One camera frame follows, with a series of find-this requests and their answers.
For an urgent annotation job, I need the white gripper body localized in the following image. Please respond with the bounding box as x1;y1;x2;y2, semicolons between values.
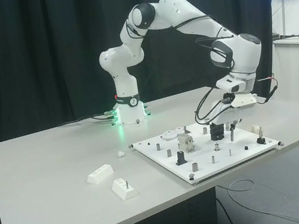
208;95;244;127

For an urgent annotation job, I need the white peg holder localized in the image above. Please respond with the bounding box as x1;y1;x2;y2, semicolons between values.
85;163;116;186
110;175;140;203

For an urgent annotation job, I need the small white plug holder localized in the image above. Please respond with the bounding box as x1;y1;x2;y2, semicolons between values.
250;124;262;136

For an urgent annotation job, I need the beige D-SUB plug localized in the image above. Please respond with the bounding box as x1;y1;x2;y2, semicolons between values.
176;131;197;155

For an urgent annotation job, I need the white task board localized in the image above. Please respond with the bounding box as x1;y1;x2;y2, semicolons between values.
131;109;289;194

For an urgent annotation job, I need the white large gear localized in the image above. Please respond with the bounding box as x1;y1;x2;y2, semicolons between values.
160;129;179;142

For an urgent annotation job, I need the black USB plug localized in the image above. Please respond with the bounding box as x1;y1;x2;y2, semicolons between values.
174;149;189;167

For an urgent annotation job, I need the black curtain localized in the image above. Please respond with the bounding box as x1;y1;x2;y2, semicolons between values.
0;0;299;224

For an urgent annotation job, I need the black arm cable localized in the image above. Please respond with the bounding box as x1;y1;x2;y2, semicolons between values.
178;9;250;127

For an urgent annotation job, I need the grey floor cable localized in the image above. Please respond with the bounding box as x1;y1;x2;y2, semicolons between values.
217;169;299;224

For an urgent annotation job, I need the black base cable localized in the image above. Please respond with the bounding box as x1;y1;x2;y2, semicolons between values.
61;109;117;128

